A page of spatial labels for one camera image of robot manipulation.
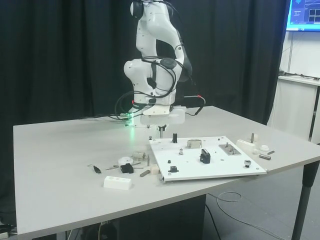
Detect white cabinet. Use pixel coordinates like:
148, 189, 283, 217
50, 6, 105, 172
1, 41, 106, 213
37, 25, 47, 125
268, 74, 320, 145

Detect white peg holder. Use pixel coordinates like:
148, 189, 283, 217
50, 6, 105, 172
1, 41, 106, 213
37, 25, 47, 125
235, 138, 259, 154

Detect black curtain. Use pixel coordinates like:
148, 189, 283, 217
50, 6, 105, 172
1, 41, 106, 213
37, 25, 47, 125
0, 0, 292, 227

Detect black USB plug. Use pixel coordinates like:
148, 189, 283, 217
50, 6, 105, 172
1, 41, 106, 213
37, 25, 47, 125
119, 162, 134, 174

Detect white peg holder three holes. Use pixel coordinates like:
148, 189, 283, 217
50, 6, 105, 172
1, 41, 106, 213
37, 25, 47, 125
102, 175, 134, 194

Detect black table leg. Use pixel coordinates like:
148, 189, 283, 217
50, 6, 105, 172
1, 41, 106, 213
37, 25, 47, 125
299, 161, 320, 240

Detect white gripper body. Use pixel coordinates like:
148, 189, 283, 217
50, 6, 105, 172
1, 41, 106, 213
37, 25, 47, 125
139, 105, 187, 126

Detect black D-SUB plug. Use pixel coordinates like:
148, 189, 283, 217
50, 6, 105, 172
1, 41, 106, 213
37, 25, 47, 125
198, 148, 212, 165

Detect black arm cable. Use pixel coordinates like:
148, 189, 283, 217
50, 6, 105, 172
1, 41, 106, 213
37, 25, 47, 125
139, 0, 198, 101

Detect blue screen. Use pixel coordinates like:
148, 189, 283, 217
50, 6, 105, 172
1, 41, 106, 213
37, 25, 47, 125
284, 0, 320, 33

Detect small black plug with wire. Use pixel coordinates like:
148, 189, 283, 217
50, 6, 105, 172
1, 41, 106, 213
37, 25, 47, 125
87, 164, 103, 175

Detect black cable loop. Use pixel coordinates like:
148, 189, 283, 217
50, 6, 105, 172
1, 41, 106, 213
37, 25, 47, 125
84, 90, 141, 122

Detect grey floor cable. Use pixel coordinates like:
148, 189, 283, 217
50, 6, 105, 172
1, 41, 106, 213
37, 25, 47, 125
215, 191, 298, 240

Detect white task board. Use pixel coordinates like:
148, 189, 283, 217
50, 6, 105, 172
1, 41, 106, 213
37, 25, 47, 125
148, 135, 269, 184

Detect grey Ethernet plug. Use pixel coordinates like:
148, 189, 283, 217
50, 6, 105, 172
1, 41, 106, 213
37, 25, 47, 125
132, 150, 147, 161

